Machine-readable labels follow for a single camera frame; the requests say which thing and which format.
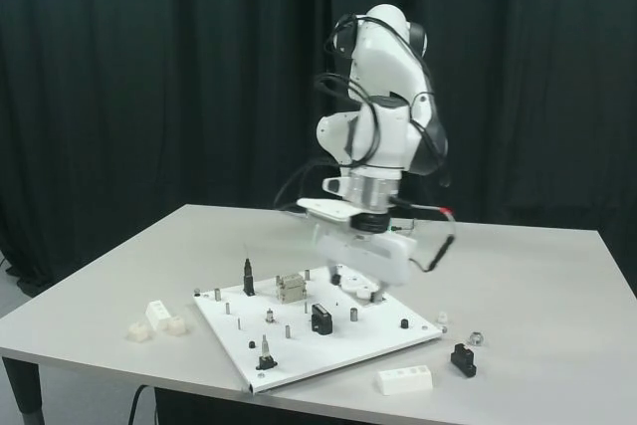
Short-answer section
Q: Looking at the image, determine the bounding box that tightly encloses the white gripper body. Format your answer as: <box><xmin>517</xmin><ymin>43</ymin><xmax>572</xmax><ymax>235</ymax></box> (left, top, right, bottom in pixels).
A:
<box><xmin>317</xmin><ymin>225</ymin><xmax>419</xmax><ymax>291</ymax></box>

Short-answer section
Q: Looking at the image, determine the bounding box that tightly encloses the black block plug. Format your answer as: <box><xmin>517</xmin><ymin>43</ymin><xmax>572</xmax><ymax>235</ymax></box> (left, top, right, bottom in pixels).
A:
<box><xmin>449</xmin><ymin>341</ymin><xmax>478</xmax><ymax>378</ymax></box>
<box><xmin>310</xmin><ymin>302</ymin><xmax>334</xmax><ymax>336</ymax></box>

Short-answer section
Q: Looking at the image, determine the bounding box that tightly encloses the beige connector block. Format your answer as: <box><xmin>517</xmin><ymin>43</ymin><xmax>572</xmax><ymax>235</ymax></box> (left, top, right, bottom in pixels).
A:
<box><xmin>275</xmin><ymin>275</ymin><xmax>307</xmax><ymax>306</ymax></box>

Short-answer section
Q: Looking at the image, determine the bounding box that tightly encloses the flat white mounting plate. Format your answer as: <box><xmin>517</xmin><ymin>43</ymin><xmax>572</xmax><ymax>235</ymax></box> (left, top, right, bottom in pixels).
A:
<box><xmin>296</xmin><ymin>196</ymin><xmax>365</xmax><ymax>223</ymax></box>

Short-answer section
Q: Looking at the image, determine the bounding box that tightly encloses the white task board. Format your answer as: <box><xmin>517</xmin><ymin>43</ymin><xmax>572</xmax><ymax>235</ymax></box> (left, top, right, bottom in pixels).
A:
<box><xmin>192</xmin><ymin>265</ymin><xmax>445</xmax><ymax>395</ymax></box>

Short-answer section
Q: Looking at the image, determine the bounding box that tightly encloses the tall black plug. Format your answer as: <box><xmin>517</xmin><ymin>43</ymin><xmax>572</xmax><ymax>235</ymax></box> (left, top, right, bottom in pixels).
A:
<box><xmin>242</xmin><ymin>244</ymin><xmax>256</xmax><ymax>292</ymax></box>

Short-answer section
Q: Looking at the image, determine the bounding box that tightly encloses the long white holder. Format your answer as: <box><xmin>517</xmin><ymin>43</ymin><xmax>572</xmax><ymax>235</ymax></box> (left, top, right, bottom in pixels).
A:
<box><xmin>375</xmin><ymin>364</ymin><xmax>435</xmax><ymax>393</ymax></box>

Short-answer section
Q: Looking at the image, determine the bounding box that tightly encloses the tall white holder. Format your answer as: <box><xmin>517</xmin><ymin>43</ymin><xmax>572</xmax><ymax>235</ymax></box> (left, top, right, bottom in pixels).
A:
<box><xmin>144</xmin><ymin>299</ymin><xmax>171</xmax><ymax>332</ymax></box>

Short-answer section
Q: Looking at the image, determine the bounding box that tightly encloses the black curtain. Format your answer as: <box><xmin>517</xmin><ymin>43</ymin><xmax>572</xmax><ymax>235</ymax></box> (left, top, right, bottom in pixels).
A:
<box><xmin>0</xmin><ymin>0</ymin><xmax>637</xmax><ymax>292</ymax></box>

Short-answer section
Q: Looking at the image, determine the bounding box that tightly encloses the black table leg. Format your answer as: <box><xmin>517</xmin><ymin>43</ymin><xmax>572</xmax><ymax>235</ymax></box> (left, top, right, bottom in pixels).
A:
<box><xmin>1</xmin><ymin>356</ymin><xmax>42</xmax><ymax>425</ymax></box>

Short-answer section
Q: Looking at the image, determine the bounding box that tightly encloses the silver sensor ring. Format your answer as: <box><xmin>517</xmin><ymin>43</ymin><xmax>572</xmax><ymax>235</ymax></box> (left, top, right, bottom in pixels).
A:
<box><xmin>344</xmin><ymin>171</ymin><xmax>400</xmax><ymax>213</ymax></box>

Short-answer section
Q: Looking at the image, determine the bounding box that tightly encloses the thin black rod on wire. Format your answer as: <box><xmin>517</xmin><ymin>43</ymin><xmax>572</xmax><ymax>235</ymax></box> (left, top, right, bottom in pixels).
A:
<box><xmin>391</xmin><ymin>198</ymin><xmax>459</xmax><ymax>275</ymax></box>

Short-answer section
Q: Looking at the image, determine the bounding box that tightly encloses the black thin looped cable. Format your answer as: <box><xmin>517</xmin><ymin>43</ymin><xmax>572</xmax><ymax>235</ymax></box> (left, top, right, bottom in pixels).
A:
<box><xmin>275</xmin><ymin>158</ymin><xmax>352</xmax><ymax>218</ymax></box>

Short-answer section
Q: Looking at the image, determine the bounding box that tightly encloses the black thick arm cable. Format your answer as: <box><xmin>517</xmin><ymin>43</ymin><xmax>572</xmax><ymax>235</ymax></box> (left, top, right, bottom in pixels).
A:
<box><xmin>318</xmin><ymin>14</ymin><xmax>450</xmax><ymax>187</ymax></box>

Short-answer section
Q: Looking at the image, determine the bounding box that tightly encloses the black power cable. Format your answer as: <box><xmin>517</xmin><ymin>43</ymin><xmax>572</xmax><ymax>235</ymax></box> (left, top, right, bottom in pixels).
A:
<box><xmin>129</xmin><ymin>383</ymin><xmax>156</xmax><ymax>425</ymax></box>

